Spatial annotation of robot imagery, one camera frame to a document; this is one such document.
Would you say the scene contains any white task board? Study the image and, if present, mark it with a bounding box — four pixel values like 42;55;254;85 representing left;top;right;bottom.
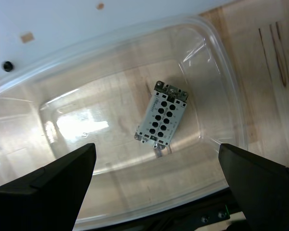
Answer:
0;0;236;84

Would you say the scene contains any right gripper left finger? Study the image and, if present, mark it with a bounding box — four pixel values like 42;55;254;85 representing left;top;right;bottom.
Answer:
0;142;97;231

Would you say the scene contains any clear plastic container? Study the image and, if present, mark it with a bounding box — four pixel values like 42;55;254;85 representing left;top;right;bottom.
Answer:
0;15;250;231

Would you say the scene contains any beige connector top half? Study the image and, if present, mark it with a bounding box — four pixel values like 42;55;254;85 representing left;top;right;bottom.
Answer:
134;80;190;152

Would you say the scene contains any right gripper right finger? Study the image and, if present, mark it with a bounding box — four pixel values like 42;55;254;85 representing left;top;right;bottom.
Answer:
218;142;289;231

